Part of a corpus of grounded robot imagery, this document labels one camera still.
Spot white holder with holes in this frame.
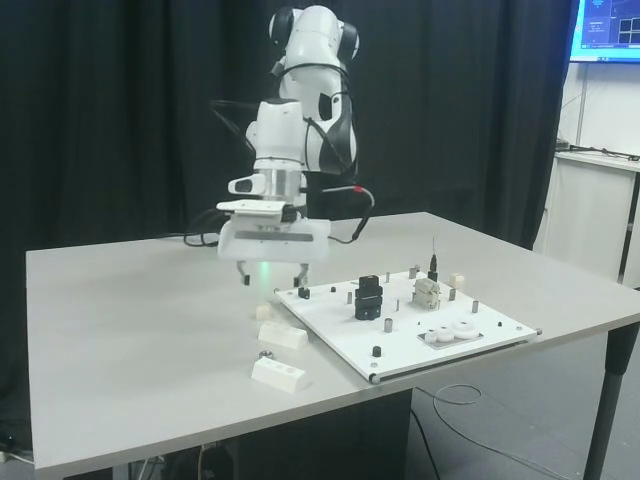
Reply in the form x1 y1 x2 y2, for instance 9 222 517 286
249 358 314 396
257 322 310 350

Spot black D-SUB plug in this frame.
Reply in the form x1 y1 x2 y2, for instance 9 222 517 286
353 273 384 320

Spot beige plug block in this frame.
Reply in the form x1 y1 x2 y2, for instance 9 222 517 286
410 278 441 311

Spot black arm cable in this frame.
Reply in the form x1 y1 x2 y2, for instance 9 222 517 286
209 64 361 174

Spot grey floor cable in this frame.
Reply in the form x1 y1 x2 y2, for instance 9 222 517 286
432 383 591 451

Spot black base cable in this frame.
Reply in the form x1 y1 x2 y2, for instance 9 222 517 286
183 208 226 249

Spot blue screen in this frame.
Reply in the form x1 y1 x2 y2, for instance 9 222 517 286
567 0 640 65

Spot small white camera box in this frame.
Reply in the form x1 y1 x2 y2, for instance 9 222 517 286
227 173 266 195

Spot white task board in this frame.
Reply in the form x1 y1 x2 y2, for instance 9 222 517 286
273 264 543 385

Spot white cabinet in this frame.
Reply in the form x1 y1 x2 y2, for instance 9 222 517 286
530 149 640 291

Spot dark table leg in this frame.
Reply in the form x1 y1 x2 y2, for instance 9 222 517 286
584 319 634 480

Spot black curtain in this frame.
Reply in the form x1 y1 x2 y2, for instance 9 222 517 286
0 0 584 451

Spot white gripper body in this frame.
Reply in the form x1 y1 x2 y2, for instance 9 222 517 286
217 217 331 264

